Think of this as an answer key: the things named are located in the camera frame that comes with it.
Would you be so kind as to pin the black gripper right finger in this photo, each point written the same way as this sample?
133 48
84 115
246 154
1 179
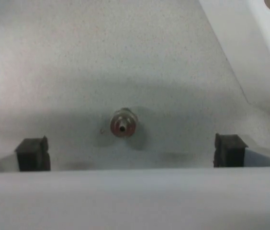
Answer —
230 151

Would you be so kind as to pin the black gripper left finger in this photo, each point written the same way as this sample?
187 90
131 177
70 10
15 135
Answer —
33 155

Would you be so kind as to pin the metal BNC plug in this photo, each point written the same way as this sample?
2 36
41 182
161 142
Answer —
121 125

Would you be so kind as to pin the white task board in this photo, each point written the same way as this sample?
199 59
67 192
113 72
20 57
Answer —
252 48

